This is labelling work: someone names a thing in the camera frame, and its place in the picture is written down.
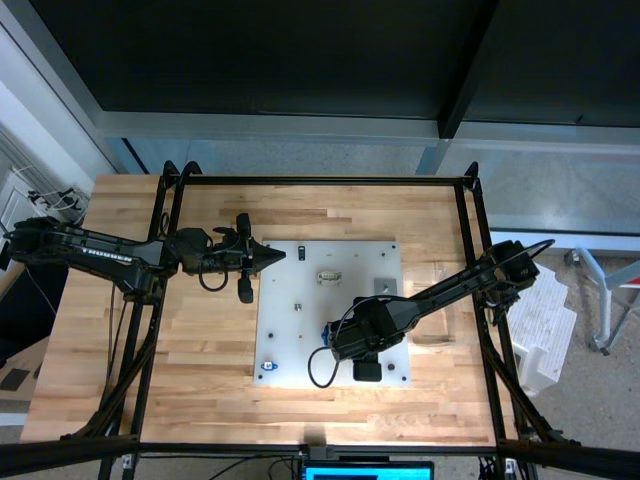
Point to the blue clamp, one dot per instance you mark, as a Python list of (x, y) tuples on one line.
[(325, 340)]

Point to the blue laptop screen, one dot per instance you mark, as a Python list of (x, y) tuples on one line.
[(365, 472)]

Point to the grey metal stand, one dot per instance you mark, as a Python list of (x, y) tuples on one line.
[(605, 300)]

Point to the beige connector housing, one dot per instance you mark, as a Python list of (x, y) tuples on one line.
[(330, 278)]

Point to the grey metal plate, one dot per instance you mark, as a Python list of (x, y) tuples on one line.
[(381, 283)]

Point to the dark window pane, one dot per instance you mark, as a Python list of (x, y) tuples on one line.
[(250, 50)]

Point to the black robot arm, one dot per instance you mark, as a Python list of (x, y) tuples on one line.
[(450, 285), (110, 255)]

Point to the white task board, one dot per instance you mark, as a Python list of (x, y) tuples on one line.
[(290, 360)]

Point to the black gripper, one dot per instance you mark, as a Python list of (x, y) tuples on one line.
[(367, 372), (245, 290)]

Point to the cardboard box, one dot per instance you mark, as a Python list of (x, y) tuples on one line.
[(25, 360)]

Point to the clear plastic tub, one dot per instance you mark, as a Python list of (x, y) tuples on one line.
[(430, 331)]

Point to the black aluminium frame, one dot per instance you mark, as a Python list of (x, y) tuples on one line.
[(320, 181)]

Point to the small black connector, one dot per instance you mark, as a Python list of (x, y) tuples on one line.
[(301, 252)]

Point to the black table camera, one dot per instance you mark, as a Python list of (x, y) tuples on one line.
[(317, 450)]

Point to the white foam block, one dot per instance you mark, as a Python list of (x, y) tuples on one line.
[(545, 325)]

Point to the small blue connector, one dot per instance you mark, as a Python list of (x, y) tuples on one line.
[(268, 365)]

